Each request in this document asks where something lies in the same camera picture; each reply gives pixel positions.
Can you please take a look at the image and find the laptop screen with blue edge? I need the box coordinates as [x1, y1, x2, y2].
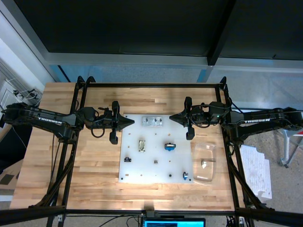
[141, 217, 206, 227]

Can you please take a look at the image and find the silver mounting block with posts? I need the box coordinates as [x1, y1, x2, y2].
[141, 115, 164, 128]

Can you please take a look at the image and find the grey metal chair frame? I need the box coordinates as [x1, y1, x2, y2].
[274, 127, 303, 169]

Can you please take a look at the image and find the brown cardboard box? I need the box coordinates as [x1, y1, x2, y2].
[0, 158, 24, 201]

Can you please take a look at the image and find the white taskboard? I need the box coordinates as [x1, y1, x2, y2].
[117, 113, 195, 184]

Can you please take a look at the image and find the black vertical wall post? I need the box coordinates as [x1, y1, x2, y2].
[207, 0, 237, 66]

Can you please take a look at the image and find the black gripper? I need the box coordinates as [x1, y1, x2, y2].
[94, 101, 135, 145]
[169, 96, 211, 141]

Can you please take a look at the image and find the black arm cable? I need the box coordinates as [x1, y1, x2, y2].
[91, 127, 106, 139]

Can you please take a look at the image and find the clear plastic tub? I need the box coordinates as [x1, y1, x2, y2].
[193, 141, 217, 183]

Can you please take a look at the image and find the black aluminium frame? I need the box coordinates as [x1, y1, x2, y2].
[0, 75, 303, 227]

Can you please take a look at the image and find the white foam packing block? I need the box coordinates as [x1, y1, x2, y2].
[239, 144, 273, 201]

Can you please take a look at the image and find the black white cable bundle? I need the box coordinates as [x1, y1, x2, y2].
[13, 88, 43, 100]

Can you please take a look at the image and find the black table-level camera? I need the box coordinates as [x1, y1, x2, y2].
[143, 205, 156, 217]

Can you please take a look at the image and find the blue black D-sub socket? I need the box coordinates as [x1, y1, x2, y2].
[164, 141, 177, 152]

